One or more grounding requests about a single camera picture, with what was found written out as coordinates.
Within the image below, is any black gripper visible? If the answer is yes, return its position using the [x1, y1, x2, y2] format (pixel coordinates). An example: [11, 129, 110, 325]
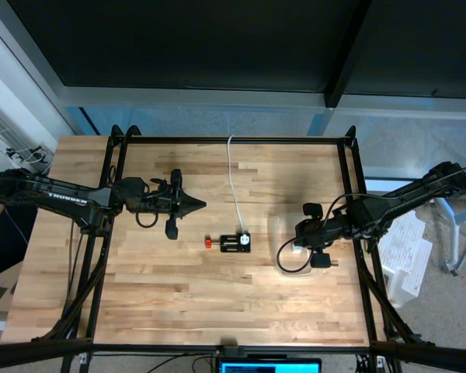
[294, 203, 339, 269]
[155, 169, 207, 241]

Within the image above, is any clear plastic tub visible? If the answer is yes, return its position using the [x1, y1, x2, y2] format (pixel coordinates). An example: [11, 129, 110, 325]
[270, 212, 322, 277]

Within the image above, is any black vise with orange knob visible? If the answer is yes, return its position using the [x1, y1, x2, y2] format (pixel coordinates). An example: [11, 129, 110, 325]
[204, 232, 252, 254]

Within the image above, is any white plastic step stool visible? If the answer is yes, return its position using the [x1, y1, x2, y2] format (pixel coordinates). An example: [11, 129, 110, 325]
[376, 217, 434, 310]

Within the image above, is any laptop screen with blue edge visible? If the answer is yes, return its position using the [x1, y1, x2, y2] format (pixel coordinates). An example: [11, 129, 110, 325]
[216, 357, 322, 373]

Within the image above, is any cardboard box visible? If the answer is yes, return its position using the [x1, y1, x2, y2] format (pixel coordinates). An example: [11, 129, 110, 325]
[0, 260, 24, 312]

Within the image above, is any white receptacle cable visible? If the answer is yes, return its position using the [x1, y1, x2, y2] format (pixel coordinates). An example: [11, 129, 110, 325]
[226, 134, 246, 236]

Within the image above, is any black aluminium frame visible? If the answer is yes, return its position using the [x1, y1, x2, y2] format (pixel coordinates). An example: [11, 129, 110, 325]
[0, 124, 466, 373]

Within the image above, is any grey metal chair frame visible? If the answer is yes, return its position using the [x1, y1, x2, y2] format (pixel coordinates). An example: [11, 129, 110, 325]
[430, 196, 466, 277]

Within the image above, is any black table-level camera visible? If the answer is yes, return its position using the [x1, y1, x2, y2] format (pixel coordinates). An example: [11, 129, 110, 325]
[217, 337, 245, 357]

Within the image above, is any white and black cable bundle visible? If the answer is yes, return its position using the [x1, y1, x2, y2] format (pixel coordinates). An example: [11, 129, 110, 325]
[5, 145, 54, 166]

